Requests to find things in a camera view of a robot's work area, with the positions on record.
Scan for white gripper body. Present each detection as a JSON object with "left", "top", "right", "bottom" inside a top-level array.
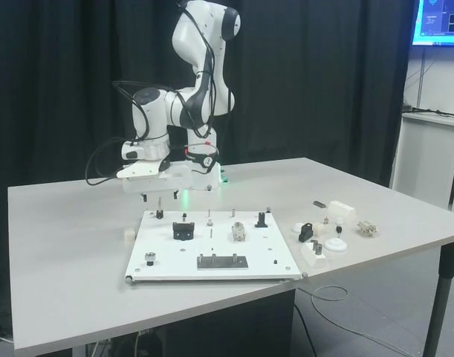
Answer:
[{"left": 121, "top": 162, "right": 195, "bottom": 196}]

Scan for white task board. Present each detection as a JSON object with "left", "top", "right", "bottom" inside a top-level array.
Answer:
[{"left": 124, "top": 206, "right": 309, "bottom": 287}]

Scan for black D-SUB plug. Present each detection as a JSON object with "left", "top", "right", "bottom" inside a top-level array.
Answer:
[{"left": 296, "top": 222, "right": 314, "bottom": 242}]

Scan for black box cabinet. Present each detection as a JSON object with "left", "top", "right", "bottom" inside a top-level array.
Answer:
[{"left": 85, "top": 286, "right": 298, "bottom": 357}]

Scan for black curtains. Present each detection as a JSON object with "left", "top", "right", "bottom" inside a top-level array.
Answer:
[{"left": 0, "top": 0, "right": 415, "bottom": 328}]

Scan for white peg holder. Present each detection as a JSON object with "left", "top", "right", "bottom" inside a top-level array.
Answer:
[{"left": 300, "top": 241, "right": 328, "bottom": 268}]

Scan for long white holder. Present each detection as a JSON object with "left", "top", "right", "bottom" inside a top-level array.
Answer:
[{"left": 328, "top": 200, "right": 357, "bottom": 220}]

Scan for white large gear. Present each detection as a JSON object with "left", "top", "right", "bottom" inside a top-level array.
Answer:
[{"left": 322, "top": 239, "right": 348, "bottom": 254}]

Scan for white cabinet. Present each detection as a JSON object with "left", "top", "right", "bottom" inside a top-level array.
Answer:
[{"left": 392, "top": 109, "right": 454, "bottom": 215}]

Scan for dark table leg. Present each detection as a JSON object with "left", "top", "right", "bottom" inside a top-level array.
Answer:
[{"left": 423, "top": 237, "right": 454, "bottom": 357}]

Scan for blue screen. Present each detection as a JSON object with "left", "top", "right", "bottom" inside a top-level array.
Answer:
[{"left": 410, "top": 0, "right": 454, "bottom": 48}]

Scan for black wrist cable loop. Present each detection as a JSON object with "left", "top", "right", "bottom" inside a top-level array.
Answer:
[{"left": 84, "top": 136, "right": 139, "bottom": 187}]

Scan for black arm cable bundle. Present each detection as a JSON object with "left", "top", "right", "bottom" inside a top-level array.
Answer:
[{"left": 112, "top": 0, "right": 227, "bottom": 149}]

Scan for thin grey floor cable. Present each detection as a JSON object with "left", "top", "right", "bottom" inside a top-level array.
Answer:
[{"left": 296, "top": 284, "right": 365, "bottom": 357}]

